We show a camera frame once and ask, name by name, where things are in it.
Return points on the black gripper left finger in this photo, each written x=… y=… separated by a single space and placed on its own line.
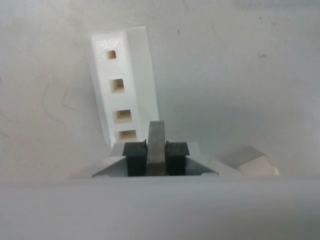
x=135 y=157

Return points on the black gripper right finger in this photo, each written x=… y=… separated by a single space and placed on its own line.
x=176 y=157

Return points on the metal square peg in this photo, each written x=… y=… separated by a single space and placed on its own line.
x=156 y=140

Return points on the white holder with square holes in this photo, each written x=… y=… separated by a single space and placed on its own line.
x=140 y=75

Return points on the small white plug holder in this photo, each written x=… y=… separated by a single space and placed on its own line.
x=252 y=162

